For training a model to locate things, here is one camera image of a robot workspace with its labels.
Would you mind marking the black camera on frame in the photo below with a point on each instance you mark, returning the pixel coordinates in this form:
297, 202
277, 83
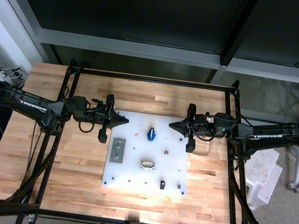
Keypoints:
133, 222

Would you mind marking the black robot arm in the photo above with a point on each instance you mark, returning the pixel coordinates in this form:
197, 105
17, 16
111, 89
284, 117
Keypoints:
30, 103
266, 137

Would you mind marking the small metal clip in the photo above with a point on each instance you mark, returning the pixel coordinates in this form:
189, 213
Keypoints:
165, 152

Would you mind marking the white task board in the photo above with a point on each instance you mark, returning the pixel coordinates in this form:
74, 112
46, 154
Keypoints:
131, 170

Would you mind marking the white power strip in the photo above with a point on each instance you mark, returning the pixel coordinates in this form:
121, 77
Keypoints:
9, 74

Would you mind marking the black table frame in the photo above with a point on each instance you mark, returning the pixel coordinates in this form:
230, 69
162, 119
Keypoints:
84, 216

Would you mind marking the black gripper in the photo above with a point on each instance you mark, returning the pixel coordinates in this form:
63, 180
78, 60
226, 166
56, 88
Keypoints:
200, 129
97, 116

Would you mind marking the grey metal holder block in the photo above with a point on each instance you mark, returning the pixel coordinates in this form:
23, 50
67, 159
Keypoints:
114, 151

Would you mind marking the clear plastic tub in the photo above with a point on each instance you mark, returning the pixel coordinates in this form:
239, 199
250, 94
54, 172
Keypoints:
202, 148

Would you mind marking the beige connector housing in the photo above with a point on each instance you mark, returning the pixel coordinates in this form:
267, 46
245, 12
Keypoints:
147, 165

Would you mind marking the blue connector with plug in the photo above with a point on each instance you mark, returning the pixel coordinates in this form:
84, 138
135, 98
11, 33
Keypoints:
150, 134

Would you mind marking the small black connector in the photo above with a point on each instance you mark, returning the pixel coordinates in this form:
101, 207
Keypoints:
162, 184

